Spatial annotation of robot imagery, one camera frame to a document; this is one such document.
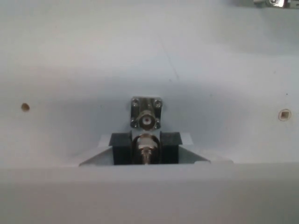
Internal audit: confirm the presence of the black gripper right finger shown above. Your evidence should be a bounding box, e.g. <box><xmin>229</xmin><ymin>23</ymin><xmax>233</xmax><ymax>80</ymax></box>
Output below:
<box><xmin>159</xmin><ymin>131</ymin><xmax>211</xmax><ymax>165</ymax></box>

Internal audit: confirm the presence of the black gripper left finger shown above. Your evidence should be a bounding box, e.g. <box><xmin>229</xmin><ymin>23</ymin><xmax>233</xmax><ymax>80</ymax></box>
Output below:
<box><xmin>78</xmin><ymin>132</ymin><xmax>134</xmax><ymax>166</ymax></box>

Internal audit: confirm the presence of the metal BNC plug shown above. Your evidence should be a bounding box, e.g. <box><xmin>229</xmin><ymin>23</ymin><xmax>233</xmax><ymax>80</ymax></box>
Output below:
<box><xmin>131</xmin><ymin>133</ymin><xmax>162</xmax><ymax>165</ymax></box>

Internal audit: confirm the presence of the white task board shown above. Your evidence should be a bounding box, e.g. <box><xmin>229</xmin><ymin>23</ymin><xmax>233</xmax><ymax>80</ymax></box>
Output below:
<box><xmin>0</xmin><ymin>0</ymin><xmax>299</xmax><ymax>170</ymax></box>

